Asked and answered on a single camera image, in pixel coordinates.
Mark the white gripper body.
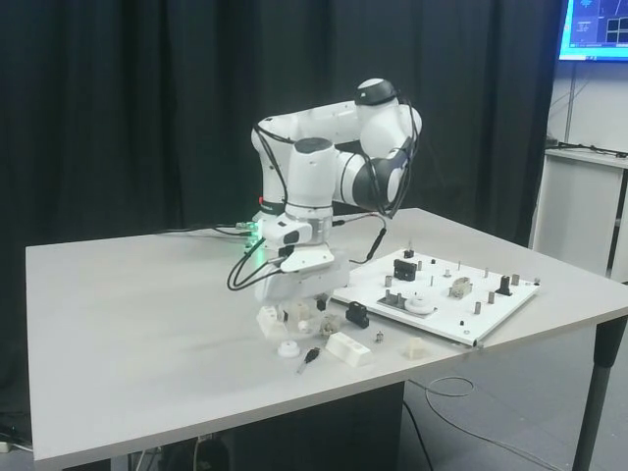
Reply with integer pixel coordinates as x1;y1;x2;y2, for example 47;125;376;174
253;262;351;303

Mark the white large gear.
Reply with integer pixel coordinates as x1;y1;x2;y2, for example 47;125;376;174
404;294;436;317

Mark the black D-SUB plug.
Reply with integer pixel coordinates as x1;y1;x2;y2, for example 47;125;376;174
344;303;371;330

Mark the small cream holder block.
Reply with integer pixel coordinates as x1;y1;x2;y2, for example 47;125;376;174
403;337;428;361

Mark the white task board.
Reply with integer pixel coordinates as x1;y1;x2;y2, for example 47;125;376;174
329;246;542;350

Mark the black box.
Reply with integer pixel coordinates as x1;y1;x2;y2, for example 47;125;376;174
128;380;409;471

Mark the black curtain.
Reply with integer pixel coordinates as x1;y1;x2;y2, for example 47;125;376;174
0;0;563;433

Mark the white cabinet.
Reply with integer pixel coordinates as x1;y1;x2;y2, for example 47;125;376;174
531;145;628;286

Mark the dark grey table leg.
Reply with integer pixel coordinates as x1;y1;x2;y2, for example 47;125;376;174
570;317;616;471

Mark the blue screen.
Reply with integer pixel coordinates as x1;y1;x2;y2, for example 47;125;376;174
557;0;628;64

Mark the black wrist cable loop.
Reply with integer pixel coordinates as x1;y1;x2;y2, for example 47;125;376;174
226;246;287;292

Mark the thin black rod on wire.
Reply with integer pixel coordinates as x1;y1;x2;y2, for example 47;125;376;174
332;211;391;263

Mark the black table cable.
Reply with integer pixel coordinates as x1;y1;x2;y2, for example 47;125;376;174
160;221;247;238

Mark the black curved arm cable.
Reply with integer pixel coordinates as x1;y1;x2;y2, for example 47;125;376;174
250;121;296;210

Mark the grey floor cable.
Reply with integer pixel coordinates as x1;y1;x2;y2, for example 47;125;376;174
423;376;493;471

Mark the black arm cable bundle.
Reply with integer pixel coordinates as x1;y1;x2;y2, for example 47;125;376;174
365;90;425;220

